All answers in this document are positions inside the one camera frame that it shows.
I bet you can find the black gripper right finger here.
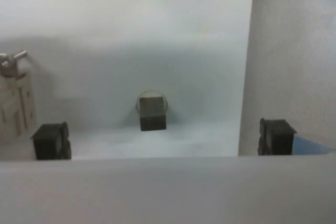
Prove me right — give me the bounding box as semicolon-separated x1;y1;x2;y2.
258;118;336;156

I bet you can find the metal square peg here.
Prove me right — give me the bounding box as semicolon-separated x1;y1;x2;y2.
138;95;168;132

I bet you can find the white task board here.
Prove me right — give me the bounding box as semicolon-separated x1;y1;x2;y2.
0;0;256;161

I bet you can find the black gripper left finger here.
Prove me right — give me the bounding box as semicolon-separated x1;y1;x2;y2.
0;121;72;161

